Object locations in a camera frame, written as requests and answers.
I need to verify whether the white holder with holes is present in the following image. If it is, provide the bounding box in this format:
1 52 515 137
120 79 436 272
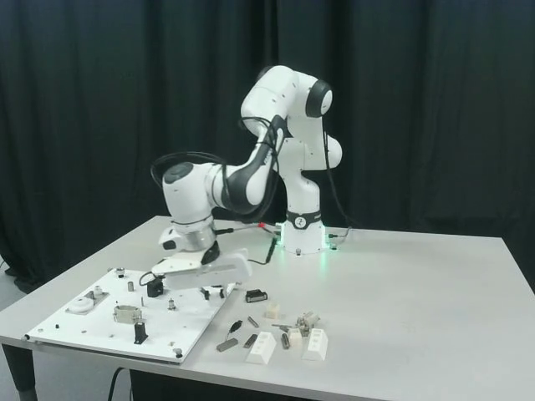
245 331 278 364
301 329 329 362

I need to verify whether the black curtain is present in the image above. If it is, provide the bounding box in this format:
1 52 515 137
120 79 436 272
0 0 535 289

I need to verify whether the black cable with thick plug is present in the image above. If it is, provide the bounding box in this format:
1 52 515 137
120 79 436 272
248 236 279 266

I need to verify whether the black table leg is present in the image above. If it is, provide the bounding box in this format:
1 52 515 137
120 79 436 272
1 345 38 401

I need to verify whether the white task board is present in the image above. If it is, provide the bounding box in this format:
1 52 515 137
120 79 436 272
23 266 237 365

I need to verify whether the thin black rod red tag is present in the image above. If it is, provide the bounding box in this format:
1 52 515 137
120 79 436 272
211 222 271 234

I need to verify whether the white large gear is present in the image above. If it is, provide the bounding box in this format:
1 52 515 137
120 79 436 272
69 298 95 315

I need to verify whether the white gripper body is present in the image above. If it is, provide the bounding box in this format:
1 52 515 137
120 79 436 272
160 248 253 292

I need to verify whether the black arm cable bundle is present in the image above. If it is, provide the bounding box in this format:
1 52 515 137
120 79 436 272
150 114 293 218

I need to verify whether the black shoulder cable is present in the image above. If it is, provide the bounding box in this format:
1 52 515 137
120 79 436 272
321 114 354 235

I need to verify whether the grey metal plug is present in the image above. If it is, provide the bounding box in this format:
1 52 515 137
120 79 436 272
296 311 321 335

